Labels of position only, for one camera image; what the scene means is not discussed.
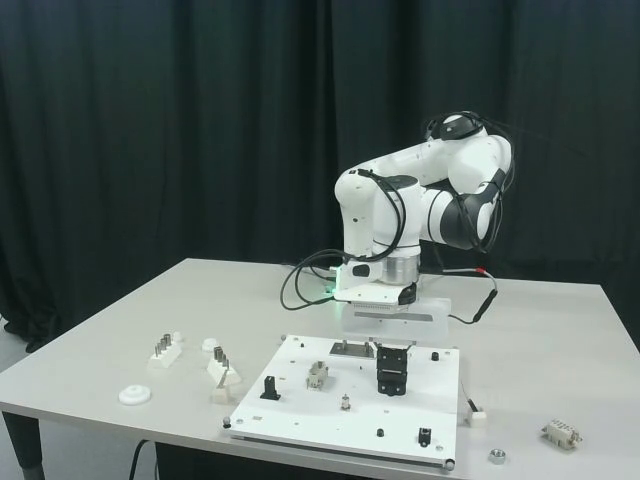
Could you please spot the white medium gear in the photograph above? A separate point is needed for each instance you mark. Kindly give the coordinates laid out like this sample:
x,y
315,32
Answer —
x,y
210,346

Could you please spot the white large gear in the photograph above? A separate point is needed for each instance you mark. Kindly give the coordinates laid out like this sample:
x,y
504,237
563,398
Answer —
x,y
135,395

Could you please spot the beige waterproof plug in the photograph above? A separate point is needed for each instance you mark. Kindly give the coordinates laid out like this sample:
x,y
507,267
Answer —
x,y
562,432

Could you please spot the small white plug holder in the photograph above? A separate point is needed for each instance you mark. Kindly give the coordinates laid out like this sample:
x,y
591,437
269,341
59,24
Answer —
x,y
477,416
222,395

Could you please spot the white peg holder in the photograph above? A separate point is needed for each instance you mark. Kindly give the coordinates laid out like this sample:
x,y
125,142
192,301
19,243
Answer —
x,y
216,372
162,361

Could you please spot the metal hex nut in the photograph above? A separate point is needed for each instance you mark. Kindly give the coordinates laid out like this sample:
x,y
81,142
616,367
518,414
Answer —
x,y
497,455

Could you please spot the small white sensor box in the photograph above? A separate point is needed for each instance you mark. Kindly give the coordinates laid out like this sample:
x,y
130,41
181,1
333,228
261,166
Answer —
x,y
377,275

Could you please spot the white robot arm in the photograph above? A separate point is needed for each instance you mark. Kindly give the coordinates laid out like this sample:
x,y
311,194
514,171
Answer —
x,y
365,215

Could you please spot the metal BNC plug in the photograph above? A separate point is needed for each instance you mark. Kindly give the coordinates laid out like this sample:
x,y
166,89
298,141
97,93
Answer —
x,y
345,403

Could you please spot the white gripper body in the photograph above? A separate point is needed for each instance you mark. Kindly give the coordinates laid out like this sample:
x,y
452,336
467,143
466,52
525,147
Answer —
x,y
432,330

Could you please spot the dark grey table leg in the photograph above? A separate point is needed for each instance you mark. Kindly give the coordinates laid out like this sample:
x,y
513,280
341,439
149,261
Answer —
x,y
22,445

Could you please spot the white task board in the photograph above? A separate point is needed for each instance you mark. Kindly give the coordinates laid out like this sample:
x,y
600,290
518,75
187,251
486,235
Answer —
x,y
325,430

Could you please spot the black curtain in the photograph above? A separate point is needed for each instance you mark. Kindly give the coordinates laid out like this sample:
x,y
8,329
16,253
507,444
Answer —
x,y
150,125

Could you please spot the white small gear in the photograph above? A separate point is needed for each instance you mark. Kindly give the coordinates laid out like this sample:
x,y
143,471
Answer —
x,y
177,336

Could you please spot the black D-SUB plug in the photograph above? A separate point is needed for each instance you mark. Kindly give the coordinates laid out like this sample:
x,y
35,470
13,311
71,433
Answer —
x,y
392,361

